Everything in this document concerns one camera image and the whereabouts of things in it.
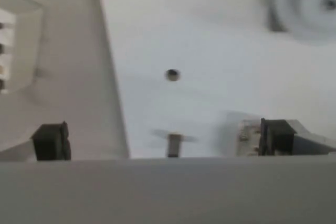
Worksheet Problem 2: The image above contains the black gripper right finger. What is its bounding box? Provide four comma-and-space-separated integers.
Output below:
258, 118, 336, 157

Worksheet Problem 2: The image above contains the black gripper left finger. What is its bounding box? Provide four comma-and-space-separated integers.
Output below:
0, 121, 72, 162

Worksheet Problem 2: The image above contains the metal square peg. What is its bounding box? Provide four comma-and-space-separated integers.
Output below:
167, 133, 183, 158

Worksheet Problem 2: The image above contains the white task board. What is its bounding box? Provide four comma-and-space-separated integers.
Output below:
95, 0, 336, 161

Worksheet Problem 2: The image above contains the white large gear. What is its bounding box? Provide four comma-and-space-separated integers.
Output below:
258, 0, 336, 45

